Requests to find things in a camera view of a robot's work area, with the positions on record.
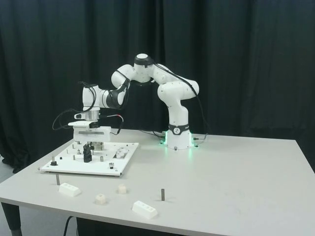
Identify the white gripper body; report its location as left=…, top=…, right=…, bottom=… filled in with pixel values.
left=72, top=126, right=111, bottom=143

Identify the white three-hole peg holder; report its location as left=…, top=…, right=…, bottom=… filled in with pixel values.
left=131, top=201, right=158, bottom=219
left=58, top=182, right=82, bottom=198

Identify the small white holder square hole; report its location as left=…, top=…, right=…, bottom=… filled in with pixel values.
left=95, top=193, right=109, bottom=206

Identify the flat white mounting plate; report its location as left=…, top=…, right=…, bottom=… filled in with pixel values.
left=67, top=120, right=91, bottom=128

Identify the white task board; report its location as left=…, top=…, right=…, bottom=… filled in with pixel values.
left=38, top=137, right=140, bottom=177

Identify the black cabinet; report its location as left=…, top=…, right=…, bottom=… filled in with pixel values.
left=76, top=216, right=178, bottom=236

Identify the black curtain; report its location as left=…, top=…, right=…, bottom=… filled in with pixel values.
left=0, top=0, right=315, bottom=174

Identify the black table leg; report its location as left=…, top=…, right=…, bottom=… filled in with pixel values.
left=0, top=202, right=21, bottom=236

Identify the silver flange ring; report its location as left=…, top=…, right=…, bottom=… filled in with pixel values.
left=85, top=110, right=102, bottom=121

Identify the thin black rod on wire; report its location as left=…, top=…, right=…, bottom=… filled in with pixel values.
left=99, top=113, right=125, bottom=135

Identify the black camera cable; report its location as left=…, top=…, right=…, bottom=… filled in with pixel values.
left=52, top=109, right=83, bottom=131

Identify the black floor cable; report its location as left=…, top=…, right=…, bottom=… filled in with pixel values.
left=64, top=215, right=78, bottom=236

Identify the black base cable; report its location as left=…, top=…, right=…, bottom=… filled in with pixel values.
left=192, top=133, right=210, bottom=148

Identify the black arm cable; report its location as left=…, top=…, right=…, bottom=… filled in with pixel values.
left=78, top=62, right=210, bottom=142

